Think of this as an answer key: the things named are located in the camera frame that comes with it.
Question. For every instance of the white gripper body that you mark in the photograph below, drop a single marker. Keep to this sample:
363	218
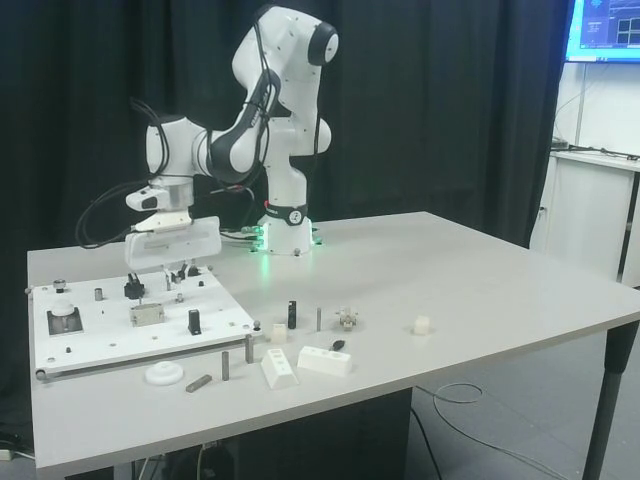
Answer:
172	247

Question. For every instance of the metal BNC plug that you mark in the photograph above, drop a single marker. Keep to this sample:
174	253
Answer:
177	278

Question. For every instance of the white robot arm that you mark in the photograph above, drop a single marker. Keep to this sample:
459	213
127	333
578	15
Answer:
285	165

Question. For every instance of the black Ethernet plug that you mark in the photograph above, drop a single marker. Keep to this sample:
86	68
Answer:
132	289

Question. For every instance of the black USB plug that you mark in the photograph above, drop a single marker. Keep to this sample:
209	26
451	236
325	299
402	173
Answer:
194	322

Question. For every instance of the white task board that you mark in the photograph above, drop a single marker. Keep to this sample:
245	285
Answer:
150	345

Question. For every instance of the thin black rod red tag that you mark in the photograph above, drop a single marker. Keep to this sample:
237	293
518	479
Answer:
235	189

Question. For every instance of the white large gear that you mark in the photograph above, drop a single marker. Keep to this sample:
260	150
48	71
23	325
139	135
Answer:
164	375

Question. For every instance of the metal square peg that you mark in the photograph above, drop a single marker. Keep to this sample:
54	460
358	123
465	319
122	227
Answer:
198	384
249	349

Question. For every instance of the metal bolt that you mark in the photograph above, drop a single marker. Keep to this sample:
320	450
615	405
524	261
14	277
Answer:
61	285

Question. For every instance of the white small gear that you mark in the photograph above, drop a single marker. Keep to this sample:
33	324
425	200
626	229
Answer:
63	306

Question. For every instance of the white cube holder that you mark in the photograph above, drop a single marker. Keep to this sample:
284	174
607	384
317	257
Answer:
278	333

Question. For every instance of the black D-SUB plug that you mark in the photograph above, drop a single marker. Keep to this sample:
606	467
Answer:
292	315

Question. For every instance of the white sloped holder with holes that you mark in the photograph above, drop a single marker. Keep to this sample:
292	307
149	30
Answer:
279	369

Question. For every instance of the thin metal round peg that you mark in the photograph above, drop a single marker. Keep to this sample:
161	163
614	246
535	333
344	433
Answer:
318	320

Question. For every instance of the white long holder with holes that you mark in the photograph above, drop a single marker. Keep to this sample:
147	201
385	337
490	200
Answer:
325	361

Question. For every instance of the metal waterproof plug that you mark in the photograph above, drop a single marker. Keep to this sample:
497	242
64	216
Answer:
348	320

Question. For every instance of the black box under table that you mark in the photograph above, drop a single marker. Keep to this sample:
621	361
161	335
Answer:
325	440

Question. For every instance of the white medium gear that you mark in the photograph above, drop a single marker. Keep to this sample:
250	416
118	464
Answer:
421	325

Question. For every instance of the black curtains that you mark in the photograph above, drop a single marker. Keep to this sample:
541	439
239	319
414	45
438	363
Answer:
450	100

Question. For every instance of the white cabinet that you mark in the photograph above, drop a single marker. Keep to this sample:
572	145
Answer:
585	215

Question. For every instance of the dark table leg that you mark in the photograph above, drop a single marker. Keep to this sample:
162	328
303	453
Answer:
612	380

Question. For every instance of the blue screen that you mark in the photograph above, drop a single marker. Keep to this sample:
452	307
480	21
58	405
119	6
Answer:
605	30

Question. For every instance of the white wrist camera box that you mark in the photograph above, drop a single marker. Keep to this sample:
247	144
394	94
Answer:
141	199

